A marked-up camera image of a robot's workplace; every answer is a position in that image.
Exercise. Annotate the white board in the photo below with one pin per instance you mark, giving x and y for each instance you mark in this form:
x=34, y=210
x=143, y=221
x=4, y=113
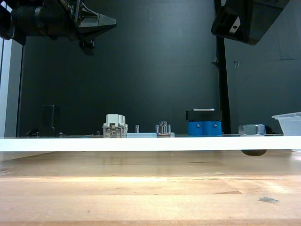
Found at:
x=150, y=143

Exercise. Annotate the silver M12 hex nut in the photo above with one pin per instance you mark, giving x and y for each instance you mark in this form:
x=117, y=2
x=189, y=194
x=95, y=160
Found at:
x=251, y=130

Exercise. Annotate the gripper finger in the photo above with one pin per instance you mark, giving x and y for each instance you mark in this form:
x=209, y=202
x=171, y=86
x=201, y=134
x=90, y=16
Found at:
x=261, y=18
x=96, y=30
x=94, y=20

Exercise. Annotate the black aluminium frame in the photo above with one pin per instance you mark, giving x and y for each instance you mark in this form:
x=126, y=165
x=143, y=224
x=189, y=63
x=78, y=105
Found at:
x=33, y=133

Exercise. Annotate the grey window frame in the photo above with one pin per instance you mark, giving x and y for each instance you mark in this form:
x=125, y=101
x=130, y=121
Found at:
x=9, y=94

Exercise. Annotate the black wall post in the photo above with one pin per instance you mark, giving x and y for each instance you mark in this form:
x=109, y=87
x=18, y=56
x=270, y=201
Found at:
x=223, y=94

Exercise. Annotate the black clamp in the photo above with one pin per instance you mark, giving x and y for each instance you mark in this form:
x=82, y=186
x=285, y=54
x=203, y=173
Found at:
x=50, y=117

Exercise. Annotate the black D-sub connector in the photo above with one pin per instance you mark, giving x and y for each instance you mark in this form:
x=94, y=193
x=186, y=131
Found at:
x=204, y=115

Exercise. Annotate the clear plastic tub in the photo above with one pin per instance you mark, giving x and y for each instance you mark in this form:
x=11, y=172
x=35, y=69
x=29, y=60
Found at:
x=291, y=127

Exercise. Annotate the grey connector housing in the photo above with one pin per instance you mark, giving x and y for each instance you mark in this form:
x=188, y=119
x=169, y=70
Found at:
x=115, y=127

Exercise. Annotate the silver bar screw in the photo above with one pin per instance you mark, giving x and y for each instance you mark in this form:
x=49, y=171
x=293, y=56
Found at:
x=156, y=129
x=137, y=129

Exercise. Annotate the black round foot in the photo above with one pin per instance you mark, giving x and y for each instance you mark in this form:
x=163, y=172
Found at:
x=253, y=152

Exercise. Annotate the blue connector mount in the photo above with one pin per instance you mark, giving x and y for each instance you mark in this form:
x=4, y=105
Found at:
x=204, y=129

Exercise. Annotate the clear bar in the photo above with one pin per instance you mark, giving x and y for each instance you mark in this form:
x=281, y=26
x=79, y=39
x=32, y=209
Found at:
x=141, y=135

